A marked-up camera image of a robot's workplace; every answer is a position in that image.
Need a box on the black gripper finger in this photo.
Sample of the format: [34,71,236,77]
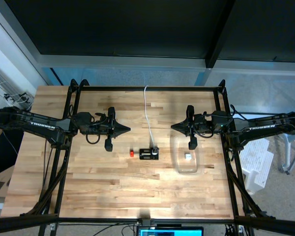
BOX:
[171,119,188,128]
[171,127,188,136]
[115,129,131,139]
[115,120,131,130]

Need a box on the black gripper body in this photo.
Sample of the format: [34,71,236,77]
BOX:
[96,107,117,152]
[186,105,213,150]

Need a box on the black clamp with red knob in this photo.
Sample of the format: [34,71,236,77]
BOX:
[129,147,161,161]

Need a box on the clear plastic tub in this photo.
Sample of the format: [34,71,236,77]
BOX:
[171,135,204,177]

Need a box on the white plastic step stool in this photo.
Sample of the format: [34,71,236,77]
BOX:
[238,137,275,196]

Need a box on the black steel column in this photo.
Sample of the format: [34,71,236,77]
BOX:
[206,0,236,69]

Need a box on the blue-edged screen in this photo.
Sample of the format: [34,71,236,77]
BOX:
[137,226,204,236]

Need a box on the brown cardboard box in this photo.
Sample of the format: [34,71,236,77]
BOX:
[0,165,15,197]

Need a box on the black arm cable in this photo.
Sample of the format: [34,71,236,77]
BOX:
[230,105,248,121]
[85,112,108,145]

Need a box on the white power cable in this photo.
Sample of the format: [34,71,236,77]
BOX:
[143,85,157,148]

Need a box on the black aluminium frame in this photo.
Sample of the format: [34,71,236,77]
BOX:
[0,78,295,236]

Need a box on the small black camera box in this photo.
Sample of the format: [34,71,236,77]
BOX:
[137,213,156,226]

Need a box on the tangle of loose cables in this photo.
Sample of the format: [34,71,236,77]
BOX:
[3,92,31,104]

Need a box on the grey metal chair frame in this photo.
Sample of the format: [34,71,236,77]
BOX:
[275,134,295,176]

